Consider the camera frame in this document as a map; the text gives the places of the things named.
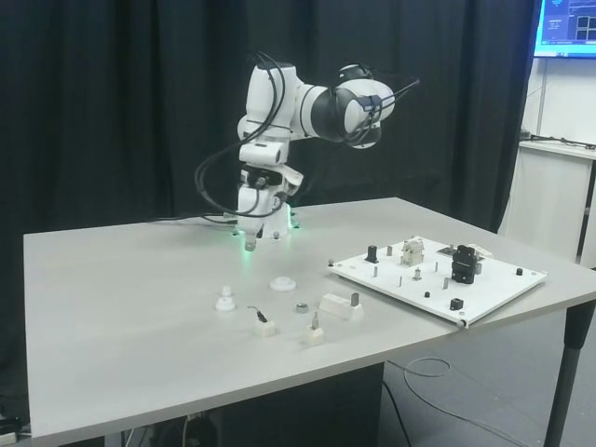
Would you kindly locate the black curtain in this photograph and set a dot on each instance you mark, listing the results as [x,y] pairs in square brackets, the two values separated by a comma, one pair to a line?
[116,93]

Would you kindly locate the black box under table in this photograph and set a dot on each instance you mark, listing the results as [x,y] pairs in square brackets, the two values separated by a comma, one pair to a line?
[298,410]

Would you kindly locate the metal square peg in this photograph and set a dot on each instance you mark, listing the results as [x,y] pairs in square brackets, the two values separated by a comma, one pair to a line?
[356,298]

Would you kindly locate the black upright block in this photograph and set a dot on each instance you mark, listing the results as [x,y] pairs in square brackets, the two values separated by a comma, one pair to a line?
[372,254]

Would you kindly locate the black D-SUB plug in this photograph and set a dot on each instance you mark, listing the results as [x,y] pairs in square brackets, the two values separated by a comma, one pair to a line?
[464,266]

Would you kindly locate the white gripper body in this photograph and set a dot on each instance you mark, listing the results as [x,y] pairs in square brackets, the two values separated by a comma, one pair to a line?
[253,209]

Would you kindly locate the black table leg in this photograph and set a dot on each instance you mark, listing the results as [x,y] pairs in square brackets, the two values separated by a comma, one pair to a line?
[565,372]

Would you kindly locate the white medium gear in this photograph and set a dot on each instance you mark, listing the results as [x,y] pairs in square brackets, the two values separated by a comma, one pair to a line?
[224,307]

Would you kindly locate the blue screen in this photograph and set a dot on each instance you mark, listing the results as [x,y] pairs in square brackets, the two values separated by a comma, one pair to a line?
[565,28]

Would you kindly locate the white holder with holes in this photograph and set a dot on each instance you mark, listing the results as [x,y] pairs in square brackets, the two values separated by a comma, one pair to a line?
[482,249]

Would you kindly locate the beige rectangular connector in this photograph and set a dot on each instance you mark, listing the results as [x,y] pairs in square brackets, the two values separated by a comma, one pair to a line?
[412,252]

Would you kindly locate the metal bolt nut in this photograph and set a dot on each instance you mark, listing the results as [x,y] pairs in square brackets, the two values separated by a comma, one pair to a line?
[302,307]

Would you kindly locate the black Ethernet plug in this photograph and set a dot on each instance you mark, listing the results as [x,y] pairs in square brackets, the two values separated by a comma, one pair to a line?
[261,317]

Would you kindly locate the white task board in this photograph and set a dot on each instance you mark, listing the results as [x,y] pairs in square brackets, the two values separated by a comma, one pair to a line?
[419,302]

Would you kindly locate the white Ethernet plug holder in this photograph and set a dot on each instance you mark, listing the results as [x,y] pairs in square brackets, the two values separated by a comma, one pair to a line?
[265,329]

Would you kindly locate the white wedge peg holder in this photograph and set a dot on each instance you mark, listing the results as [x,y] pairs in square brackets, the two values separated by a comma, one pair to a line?
[337,309]

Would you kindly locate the white cabinet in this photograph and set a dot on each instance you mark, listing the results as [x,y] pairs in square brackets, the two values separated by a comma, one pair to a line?
[549,200]

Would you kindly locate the white small gear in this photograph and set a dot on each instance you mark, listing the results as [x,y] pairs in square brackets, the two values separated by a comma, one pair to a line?
[226,291]

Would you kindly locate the metal USB plug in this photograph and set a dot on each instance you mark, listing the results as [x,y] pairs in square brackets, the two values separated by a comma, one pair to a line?
[315,321]

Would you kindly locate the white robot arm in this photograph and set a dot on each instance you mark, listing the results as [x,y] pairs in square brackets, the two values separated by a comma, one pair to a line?
[326,102]

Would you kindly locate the grey metal plate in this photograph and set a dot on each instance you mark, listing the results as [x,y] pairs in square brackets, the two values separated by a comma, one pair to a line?
[445,251]

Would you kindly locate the white large gear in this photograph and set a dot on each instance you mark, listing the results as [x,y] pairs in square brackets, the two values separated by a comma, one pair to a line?
[283,283]

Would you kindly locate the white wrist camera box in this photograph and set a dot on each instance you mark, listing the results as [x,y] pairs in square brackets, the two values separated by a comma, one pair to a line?
[291,179]

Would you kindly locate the metal BNC plug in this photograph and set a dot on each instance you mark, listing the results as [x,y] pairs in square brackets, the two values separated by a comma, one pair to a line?
[417,275]

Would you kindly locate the white USB plug holder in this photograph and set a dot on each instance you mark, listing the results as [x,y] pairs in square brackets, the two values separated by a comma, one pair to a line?
[313,336]

